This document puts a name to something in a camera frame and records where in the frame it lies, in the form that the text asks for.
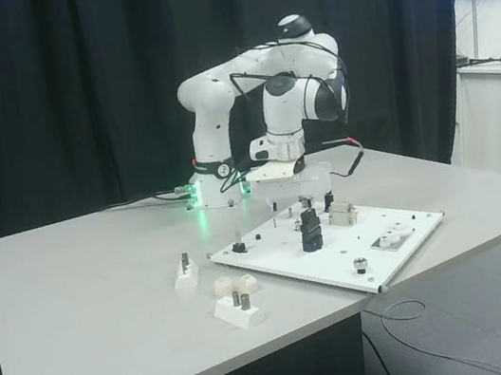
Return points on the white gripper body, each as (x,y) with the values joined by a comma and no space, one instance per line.
(312,179)

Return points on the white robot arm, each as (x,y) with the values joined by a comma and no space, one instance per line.
(207,127)

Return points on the small white round block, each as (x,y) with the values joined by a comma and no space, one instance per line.
(223,286)

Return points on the thick metal round peg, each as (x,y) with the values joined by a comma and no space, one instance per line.
(245,302)

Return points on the slim metal round peg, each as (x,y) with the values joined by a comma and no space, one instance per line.
(236,299)

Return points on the metal square peg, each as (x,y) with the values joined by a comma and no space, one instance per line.
(185,262)

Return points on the white square peg holder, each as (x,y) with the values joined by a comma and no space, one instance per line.
(186,279)

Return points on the white round peg holder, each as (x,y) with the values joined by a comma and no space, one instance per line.
(233,315)

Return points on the small black upright plug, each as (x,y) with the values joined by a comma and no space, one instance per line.
(328,196)

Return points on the black D-SUB plug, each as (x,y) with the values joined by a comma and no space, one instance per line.
(312,235)

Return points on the white task board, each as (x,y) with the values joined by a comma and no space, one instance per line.
(338,250)

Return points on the metal bolt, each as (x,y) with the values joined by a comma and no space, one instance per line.
(360,264)

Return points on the small white square block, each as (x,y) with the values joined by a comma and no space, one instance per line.
(246,284)

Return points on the white small gear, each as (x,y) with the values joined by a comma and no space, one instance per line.
(388,241)

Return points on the white large gear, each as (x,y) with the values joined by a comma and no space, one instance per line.
(405,234)

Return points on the white cabinet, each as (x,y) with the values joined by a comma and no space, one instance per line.
(500,126)

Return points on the black items on cabinet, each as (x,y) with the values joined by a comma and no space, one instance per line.
(498,58)

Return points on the black curtain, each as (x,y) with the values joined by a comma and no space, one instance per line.
(46,87)

